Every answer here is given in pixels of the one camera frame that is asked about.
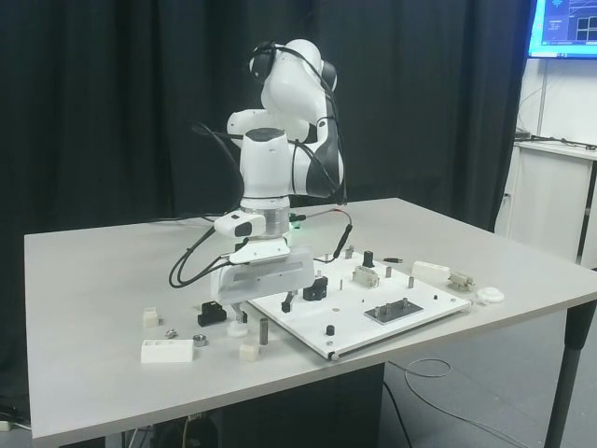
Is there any black cable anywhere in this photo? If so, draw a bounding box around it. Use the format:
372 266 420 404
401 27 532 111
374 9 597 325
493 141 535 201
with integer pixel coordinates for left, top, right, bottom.
179 242 234 284
169 226 234 287
189 120 246 188
248 40 349 206

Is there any black D-SUB plug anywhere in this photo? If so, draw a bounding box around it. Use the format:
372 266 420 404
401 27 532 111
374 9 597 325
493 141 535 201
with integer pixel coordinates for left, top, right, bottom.
195 301 228 326

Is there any thin black rod with wire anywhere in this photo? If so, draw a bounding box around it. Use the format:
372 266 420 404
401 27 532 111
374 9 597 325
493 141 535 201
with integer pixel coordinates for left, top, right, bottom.
298 207 354 252

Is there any black curtain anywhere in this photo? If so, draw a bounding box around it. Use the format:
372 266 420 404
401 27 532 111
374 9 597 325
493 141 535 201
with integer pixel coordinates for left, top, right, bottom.
0 0 537 412

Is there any beige plug with metal face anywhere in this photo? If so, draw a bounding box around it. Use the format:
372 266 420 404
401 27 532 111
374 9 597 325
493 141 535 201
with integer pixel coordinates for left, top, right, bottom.
446 272 477 293

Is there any wide white holder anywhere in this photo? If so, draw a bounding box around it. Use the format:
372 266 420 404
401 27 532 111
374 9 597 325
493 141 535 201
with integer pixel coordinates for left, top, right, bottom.
410 259 451 283

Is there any blue screen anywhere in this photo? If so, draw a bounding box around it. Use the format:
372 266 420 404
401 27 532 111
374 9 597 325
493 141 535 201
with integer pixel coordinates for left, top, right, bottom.
529 0 597 60

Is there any black table leg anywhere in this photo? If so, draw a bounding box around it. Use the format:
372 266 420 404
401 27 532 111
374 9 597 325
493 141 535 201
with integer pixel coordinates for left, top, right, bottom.
544 301 587 448

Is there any long white holder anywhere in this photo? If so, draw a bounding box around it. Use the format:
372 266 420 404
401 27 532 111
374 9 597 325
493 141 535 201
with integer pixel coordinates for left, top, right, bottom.
140 338 195 364

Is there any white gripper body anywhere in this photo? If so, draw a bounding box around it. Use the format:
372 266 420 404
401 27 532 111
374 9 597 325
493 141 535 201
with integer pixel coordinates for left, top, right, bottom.
210 245 314 307

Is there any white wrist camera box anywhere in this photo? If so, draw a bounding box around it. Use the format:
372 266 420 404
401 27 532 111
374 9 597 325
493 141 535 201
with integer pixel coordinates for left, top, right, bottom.
213 212 256 240

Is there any grey floor cable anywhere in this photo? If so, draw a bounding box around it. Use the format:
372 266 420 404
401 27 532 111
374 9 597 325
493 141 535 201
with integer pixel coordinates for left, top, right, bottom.
403 357 597 448

